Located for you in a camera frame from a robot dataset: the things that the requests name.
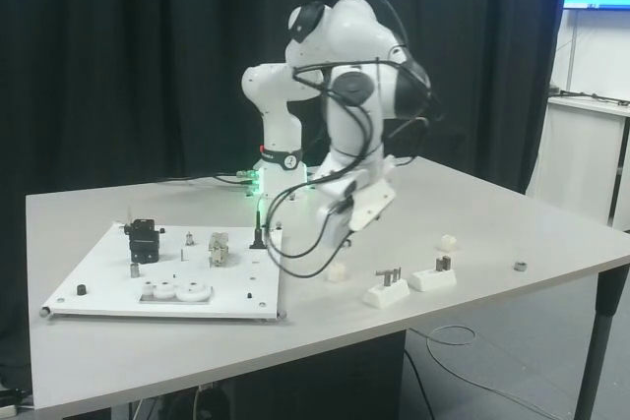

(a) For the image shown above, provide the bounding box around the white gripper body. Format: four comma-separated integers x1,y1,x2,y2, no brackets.
313,197,357,250

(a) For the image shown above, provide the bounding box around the flat white mounting plate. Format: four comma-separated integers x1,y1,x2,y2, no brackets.
347,181,398,234

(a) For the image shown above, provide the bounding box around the white round peg holder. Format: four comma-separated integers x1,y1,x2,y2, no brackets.
362,280,410,308

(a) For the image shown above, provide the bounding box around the white square peg holder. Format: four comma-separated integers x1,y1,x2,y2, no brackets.
410,268,458,292

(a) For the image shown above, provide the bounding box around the white large gear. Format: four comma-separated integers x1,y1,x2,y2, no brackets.
175,280,212,304

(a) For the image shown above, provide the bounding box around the white task board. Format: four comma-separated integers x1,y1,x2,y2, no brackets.
38,219,289,324

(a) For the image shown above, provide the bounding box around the black curtain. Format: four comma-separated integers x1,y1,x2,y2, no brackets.
0,0,575,382

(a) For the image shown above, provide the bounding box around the white cabinet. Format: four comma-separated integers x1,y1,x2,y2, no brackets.
525,92,630,234

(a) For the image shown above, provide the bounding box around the grey table leg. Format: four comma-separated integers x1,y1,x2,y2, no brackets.
576,260,625,420

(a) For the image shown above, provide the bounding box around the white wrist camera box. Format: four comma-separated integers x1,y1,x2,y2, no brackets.
314,174,359,206

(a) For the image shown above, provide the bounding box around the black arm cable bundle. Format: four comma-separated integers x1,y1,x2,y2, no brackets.
264,0,444,279

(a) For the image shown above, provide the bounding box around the black plug with thin wire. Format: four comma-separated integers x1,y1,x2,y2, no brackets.
249,210,267,250

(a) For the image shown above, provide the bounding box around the black base cable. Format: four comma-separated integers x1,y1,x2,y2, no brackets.
159,169,263,188

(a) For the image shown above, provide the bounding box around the grey floor cable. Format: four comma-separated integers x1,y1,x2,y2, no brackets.
423,324,630,420

